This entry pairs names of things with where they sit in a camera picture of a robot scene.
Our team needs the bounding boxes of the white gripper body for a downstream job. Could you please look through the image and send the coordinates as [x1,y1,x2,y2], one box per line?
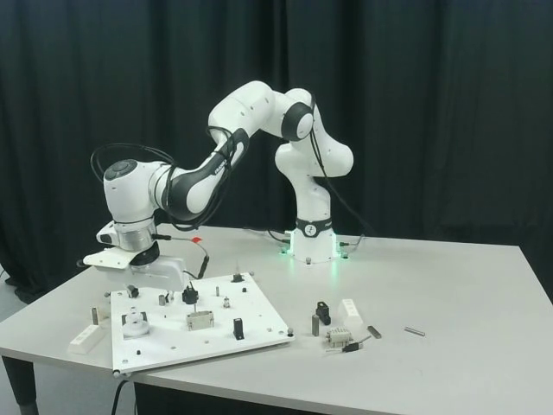
[107,257,186,293]

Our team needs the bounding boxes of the white large gear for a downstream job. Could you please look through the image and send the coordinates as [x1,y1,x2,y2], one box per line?
[123,314,150,342]

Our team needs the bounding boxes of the thin black rod with red tag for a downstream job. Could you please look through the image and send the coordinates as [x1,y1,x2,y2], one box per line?
[151,233,213,281]

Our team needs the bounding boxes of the white mounting plate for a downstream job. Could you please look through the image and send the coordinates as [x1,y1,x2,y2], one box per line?
[82,249,133,271]

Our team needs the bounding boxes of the white task board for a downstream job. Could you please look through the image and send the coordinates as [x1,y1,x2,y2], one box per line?
[110,271,292,377]

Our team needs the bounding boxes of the white peg holder with holes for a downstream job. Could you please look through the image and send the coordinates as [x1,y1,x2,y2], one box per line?
[336,297,365,330]
[68,325,108,355]

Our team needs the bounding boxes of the black table leg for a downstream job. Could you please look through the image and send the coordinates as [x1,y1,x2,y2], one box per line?
[0,354,36,415]

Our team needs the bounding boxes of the black curtain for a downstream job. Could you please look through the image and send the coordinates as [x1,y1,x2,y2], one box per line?
[0,0,553,303]

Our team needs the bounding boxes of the silver flange ring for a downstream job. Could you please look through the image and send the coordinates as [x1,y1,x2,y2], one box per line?
[115,221,156,252]

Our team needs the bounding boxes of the black cable under table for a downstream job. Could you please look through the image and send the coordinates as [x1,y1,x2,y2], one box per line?
[112,374,131,415]

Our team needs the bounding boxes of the black base cable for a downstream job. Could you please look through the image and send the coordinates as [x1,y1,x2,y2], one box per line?
[265,227,293,244]

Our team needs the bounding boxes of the black plug with short cable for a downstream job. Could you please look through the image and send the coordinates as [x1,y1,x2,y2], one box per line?
[324,337,372,356]

